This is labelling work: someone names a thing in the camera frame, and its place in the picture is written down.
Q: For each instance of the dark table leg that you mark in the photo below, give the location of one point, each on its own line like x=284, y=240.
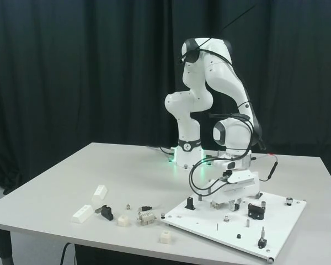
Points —
x=1, y=245

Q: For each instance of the white waterproof plug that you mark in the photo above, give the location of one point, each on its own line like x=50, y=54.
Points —
x=144, y=218

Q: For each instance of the white task board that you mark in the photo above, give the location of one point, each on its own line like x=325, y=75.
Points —
x=209, y=223

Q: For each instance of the black D-SUB plug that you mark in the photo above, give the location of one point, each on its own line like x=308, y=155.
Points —
x=107, y=213

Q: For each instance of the white long peg holder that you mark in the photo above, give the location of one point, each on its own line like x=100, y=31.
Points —
x=81, y=214
x=99, y=193

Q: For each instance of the black curtain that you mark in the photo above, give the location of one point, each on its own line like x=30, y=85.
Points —
x=71, y=69

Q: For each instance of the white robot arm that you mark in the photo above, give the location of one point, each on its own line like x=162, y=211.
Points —
x=220, y=74

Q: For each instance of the large metal bolt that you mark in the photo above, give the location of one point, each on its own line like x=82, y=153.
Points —
x=288, y=201

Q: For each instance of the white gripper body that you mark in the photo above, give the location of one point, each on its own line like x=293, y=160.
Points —
x=231, y=193

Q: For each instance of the black USB plug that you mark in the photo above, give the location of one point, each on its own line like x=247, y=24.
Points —
x=145, y=208

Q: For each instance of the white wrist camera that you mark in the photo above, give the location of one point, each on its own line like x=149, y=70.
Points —
x=226, y=164

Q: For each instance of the white small cube holder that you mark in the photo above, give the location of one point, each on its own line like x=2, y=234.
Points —
x=165, y=237
x=124, y=221

